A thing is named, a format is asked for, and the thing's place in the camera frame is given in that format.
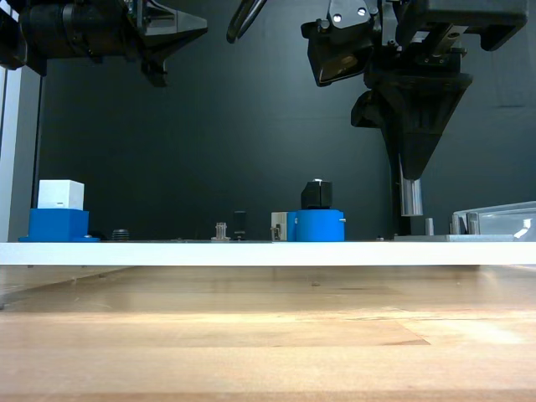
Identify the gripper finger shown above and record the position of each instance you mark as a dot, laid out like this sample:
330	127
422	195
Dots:
419	117
176	29

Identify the metal 16mm cylinder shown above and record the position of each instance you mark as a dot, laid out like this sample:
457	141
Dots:
410	192

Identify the white taskboard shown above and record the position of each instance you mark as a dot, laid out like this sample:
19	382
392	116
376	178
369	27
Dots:
251	253

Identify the small metal standoff pin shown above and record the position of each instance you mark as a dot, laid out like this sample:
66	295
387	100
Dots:
429	226
456	224
473	223

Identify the black D-sub connector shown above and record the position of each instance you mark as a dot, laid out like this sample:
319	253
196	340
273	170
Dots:
317	194

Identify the clear plastic tub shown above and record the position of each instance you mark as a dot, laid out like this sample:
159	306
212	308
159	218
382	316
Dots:
502	222

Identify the beige rectangular connector housing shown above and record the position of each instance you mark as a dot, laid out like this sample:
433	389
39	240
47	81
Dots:
279	226

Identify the white block connector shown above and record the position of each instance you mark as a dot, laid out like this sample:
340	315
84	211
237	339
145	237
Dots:
58	193

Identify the black ribbed knob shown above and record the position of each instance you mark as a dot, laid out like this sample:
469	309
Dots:
121	235

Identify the small blue holder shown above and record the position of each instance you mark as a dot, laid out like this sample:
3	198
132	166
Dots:
58	226

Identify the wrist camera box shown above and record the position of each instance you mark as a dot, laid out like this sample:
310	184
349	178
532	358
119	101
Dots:
339	54

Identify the blue connector mount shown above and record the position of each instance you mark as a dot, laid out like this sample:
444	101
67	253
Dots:
320	226

